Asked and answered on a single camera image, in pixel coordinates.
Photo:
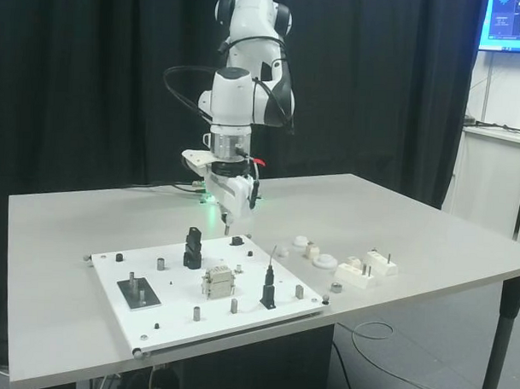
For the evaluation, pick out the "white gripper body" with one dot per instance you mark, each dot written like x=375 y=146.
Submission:
x=232 y=195

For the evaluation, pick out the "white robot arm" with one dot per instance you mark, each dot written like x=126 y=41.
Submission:
x=233 y=104

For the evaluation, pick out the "metal round peg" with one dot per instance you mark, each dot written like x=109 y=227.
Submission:
x=159 y=264
x=195 y=314

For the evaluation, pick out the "white peg holder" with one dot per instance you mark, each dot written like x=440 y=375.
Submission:
x=353 y=278
x=383 y=267

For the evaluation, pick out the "thin black rod with red tag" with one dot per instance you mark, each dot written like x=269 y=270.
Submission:
x=255 y=194

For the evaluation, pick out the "white flat mounting plate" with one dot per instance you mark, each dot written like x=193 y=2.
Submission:
x=195 y=158

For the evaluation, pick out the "black D-SUB plug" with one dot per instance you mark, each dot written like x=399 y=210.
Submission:
x=192 y=252

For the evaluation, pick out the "white small gear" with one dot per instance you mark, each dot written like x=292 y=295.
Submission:
x=284 y=251

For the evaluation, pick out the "beige waterproof plug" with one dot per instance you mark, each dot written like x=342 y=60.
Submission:
x=217 y=282

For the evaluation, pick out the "small white plug holder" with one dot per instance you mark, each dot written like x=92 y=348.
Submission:
x=312 y=251
x=352 y=261

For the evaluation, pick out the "black Ethernet plug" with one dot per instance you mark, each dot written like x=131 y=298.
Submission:
x=268 y=290

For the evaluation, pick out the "white large gear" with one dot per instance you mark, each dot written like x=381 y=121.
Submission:
x=324 y=262

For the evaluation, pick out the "white task board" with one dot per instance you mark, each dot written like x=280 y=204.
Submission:
x=179 y=302

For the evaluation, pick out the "metal bolt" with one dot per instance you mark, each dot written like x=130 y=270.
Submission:
x=335 y=287

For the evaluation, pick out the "black curtain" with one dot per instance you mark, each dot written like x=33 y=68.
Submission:
x=97 y=90

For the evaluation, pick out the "white cabinet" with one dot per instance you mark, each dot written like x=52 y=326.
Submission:
x=491 y=185

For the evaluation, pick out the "dark table leg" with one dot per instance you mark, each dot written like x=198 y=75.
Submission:
x=500 y=339

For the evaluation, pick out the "blue display screen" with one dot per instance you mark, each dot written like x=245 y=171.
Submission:
x=511 y=24

